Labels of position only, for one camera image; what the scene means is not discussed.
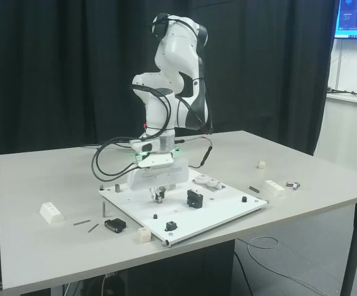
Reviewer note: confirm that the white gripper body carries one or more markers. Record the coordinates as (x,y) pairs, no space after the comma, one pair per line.
(159,174)

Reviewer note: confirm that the metal BNC plug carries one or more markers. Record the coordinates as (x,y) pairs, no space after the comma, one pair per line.
(159,200)

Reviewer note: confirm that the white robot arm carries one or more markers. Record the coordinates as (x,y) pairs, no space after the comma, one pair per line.
(172,68)

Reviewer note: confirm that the black block plug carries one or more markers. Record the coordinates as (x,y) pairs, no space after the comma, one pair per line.
(195,198)

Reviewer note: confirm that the white medium gear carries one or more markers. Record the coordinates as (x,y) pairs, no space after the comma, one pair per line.
(202,180)

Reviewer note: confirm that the small white square holder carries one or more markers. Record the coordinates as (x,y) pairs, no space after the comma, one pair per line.
(144,235)

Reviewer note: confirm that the black D-SUB plug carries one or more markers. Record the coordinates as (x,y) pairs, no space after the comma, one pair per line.
(116,225)

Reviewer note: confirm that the white large gear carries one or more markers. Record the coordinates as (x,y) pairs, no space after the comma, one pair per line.
(215,184)

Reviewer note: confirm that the white task board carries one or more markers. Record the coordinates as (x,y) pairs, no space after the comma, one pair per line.
(215,209)

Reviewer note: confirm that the thick metal round peg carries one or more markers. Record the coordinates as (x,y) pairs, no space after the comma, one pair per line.
(103,209)

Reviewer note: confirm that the metal square peg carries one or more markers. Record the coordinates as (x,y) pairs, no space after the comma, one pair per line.
(92,227)

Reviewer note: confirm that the thin metal round peg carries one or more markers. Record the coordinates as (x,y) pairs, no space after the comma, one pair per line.
(82,222)

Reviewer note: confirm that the short dark peg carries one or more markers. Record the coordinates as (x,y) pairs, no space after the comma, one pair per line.
(254,189)

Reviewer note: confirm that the small white cube holder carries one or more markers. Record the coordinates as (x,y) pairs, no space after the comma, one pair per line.
(261,164)

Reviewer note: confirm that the long white peg holder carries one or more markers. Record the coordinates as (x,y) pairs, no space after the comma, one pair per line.
(51,212)

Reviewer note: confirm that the white three-hole holder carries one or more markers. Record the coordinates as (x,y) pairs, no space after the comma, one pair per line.
(275,188)

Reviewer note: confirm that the metal bolt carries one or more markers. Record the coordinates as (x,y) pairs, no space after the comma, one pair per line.
(293,184)

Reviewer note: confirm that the black curtain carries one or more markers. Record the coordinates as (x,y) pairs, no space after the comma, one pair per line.
(58,77)

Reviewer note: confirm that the white cabinet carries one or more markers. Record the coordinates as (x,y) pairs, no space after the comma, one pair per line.
(344,132)

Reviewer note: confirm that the black table leg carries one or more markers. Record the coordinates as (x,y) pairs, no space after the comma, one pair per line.
(355,246)

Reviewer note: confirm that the blue screen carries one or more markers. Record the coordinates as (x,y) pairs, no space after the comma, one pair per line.
(355,18)

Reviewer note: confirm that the white flat mount plate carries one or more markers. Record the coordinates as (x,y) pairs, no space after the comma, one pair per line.
(156,161)

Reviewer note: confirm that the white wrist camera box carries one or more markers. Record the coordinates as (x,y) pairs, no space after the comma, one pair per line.
(144,145)

